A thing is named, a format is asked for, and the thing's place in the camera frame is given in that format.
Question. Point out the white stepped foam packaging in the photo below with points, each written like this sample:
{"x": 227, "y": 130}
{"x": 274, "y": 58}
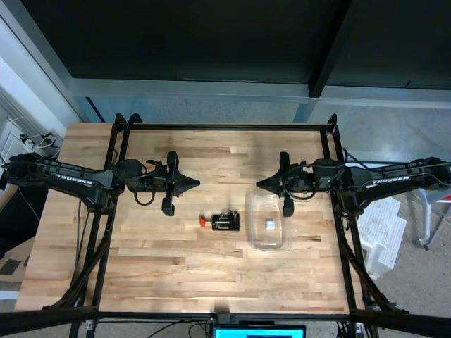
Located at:
{"x": 380, "y": 229}

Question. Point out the black clamp fixture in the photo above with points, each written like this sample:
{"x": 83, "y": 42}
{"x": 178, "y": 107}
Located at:
{"x": 225, "y": 226}

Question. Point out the black aluminium frame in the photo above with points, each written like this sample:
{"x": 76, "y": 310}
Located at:
{"x": 282, "y": 312}

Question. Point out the black table-level camera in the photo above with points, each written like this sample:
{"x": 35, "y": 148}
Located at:
{"x": 222, "y": 315}

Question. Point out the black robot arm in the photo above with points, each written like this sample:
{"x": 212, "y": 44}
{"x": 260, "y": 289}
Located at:
{"x": 387, "y": 181}
{"x": 70, "y": 177}

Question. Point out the blue laptop screen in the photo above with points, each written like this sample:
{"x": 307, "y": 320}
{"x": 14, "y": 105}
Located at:
{"x": 257, "y": 332}

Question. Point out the clear plastic tub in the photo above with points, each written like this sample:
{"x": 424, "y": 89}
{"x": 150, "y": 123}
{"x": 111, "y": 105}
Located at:
{"x": 259, "y": 230}

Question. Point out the grey metal stool frame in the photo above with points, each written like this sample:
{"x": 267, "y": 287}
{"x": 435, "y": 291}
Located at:
{"x": 426, "y": 211}

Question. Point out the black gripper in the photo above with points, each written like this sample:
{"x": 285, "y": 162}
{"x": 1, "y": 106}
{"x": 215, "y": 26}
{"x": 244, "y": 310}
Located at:
{"x": 158, "y": 183}
{"x": 299, "y": 181}

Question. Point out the white foam block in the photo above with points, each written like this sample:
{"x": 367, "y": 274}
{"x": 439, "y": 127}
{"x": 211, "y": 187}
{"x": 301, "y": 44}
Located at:
{"x": 270, "y": 224}

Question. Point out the brown cardboard box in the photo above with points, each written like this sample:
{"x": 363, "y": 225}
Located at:
{"x": 14, "y": 257}

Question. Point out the red round clamp knob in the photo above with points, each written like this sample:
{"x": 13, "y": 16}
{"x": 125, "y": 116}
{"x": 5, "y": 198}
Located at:
{"x": 203, "y": 221}

